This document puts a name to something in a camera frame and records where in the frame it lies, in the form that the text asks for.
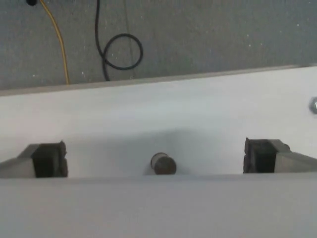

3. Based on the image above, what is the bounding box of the yellow cable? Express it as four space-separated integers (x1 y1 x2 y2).
39 0 70 85

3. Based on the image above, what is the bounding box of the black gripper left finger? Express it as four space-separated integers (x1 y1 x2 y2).
0 140 68 179

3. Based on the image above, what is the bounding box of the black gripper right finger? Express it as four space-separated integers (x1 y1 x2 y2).
243 137 317 174

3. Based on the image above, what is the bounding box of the dark metal round stud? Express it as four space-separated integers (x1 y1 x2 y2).
150 152 177 176

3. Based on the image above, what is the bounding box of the silver metal bolt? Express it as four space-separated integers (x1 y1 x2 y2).
308 97 317 114

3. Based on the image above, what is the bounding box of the black cable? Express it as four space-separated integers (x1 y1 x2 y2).
95 0 144 81

